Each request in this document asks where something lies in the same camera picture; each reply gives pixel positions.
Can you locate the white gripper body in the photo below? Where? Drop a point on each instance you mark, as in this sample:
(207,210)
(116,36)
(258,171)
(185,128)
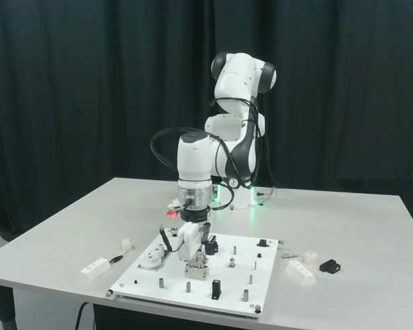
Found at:
(189,240)

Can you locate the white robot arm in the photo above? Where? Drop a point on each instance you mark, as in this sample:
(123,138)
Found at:
(234,79)

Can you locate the metal bolt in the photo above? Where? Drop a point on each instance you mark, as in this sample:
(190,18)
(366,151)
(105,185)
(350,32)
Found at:
(174,231)

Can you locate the black rectangular plug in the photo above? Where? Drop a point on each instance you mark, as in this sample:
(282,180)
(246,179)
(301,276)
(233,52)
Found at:
(212,244)

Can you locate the white small gear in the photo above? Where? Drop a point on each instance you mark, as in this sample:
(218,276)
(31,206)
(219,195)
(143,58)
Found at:
(161,248)

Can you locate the white medium gear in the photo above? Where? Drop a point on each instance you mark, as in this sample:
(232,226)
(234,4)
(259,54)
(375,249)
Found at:
(155,255)

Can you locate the white large gear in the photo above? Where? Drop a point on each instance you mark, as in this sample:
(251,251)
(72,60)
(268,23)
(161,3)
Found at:
(148,264)

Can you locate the white task board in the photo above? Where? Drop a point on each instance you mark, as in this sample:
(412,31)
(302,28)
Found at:
(227,283)

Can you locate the small white cube holder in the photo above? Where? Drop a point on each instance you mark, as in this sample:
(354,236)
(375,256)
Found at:
(125,243)

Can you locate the black box under table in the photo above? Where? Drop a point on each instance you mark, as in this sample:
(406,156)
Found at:
(158,319)

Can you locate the long white holder with holes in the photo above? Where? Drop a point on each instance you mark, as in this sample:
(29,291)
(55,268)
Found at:
(94,269)
(299,272)

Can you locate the small metal part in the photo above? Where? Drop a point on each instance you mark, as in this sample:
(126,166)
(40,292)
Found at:
(289,255)

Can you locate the white round holder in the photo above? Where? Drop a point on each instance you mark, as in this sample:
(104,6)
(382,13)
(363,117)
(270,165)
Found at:
(311,258)

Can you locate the black D-SUB plug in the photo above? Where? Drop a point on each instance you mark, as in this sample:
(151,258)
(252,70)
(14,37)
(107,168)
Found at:
(330,266)

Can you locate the black curtain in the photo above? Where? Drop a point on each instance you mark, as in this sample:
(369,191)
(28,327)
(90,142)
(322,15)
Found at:
(89,86)

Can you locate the grey table leg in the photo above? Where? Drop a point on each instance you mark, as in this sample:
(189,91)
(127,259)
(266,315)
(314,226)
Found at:
(1,306)

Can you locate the small white camera box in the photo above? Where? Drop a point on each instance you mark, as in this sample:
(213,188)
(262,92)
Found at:
(173,203)

